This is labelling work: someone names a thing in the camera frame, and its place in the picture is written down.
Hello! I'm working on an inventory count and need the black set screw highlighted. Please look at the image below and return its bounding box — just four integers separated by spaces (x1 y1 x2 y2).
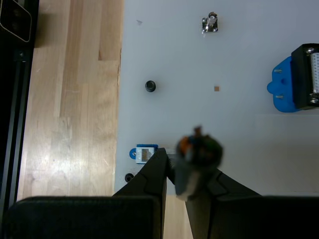
145 80 157 93

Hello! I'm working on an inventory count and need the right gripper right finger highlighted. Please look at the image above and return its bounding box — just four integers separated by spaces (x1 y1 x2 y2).
185 169 319 239

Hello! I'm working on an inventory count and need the black d-sub connector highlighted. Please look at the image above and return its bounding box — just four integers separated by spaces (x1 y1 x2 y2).
290 43 319 111

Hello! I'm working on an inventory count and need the blue d-sub mount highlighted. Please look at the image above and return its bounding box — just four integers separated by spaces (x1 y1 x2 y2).
266 56 304 114

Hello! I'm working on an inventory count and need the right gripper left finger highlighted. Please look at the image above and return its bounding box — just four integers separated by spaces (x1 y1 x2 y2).
4 147 175 239

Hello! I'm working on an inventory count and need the black metal frame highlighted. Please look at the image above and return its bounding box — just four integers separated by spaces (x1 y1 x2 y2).
0 0 40 215

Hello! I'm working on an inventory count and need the silver rimmed black camera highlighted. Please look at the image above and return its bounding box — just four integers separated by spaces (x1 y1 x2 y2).
0 0 32 43

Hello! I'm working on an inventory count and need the rj45 plug with wire stub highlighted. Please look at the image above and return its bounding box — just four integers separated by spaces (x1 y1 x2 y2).
174 123 224 201

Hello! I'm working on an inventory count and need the silver bnc connector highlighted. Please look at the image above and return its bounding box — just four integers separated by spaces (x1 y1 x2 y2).
201 11 219 35

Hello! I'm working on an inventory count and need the rj45 socket in blue mount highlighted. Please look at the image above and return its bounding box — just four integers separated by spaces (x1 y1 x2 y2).
129 143 160 165

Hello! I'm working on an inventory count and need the white plastic board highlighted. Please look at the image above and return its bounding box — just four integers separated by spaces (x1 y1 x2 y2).
113 0 319 198

